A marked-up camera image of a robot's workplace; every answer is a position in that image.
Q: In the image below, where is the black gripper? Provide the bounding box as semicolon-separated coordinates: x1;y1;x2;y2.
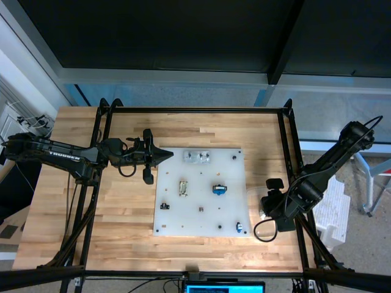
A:
123;128;174;186
260;179;296;232

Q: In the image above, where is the white foam block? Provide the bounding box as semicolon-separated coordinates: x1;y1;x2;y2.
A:
311;175;351;253

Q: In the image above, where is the white task board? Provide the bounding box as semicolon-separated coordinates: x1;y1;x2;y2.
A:
152;147;252;238

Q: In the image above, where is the screen with blue edge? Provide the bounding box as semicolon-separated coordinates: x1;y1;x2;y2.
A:
182;280;266;293

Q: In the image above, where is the grey metal stand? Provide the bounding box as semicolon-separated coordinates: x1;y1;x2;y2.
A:
354;152;391;218

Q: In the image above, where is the cardboard box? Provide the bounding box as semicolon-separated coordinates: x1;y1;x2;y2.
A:
0;204;31;245

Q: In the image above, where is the black arm looped cable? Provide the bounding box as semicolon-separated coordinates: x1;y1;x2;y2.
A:
253;217;279;244
117;158;137;178

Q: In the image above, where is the blue mount with black connector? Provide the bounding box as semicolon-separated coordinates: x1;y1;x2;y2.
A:
211;183;228;197

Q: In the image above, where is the black aluminium table frame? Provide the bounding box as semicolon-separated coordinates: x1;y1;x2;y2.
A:
0;97;391;293

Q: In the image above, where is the black and white cable bundle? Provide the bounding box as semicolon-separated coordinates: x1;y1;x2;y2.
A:
16;114;54;132

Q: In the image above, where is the black arm elbow cable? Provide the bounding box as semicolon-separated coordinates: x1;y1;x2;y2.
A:
363;115;384;145

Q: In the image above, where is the black wall post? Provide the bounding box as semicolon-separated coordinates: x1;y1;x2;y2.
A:
268;0;306;85

